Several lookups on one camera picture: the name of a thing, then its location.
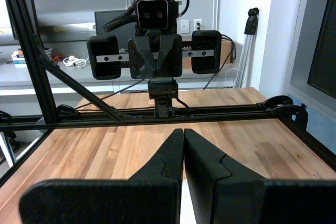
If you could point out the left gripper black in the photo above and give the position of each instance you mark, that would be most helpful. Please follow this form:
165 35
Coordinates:
103 69

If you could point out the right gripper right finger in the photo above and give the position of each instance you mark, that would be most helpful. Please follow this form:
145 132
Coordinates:
249 203

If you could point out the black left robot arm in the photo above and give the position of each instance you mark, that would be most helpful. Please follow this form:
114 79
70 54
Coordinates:
162 90

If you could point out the black aluminium frame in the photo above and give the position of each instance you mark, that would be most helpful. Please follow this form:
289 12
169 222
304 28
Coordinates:
31 51

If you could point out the brown wooden box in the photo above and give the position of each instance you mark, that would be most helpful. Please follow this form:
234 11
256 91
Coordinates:
227 53

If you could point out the black computer monitor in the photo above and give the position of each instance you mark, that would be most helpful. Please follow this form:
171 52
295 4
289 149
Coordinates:
101 16

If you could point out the white wall outlet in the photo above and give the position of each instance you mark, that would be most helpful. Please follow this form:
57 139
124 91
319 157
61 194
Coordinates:
197 24
185 26

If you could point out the silver tripod with black head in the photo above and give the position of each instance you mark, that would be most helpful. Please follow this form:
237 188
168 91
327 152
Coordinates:
252 24

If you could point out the grey desk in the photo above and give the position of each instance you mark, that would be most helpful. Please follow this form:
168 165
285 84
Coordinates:
13 75

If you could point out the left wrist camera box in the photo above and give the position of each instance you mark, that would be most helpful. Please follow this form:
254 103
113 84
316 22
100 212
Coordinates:
152 14

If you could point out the stack of books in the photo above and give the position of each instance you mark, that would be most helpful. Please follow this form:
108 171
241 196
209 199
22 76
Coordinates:
18 57

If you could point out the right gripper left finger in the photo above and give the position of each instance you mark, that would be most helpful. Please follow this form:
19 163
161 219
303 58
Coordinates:
105 203

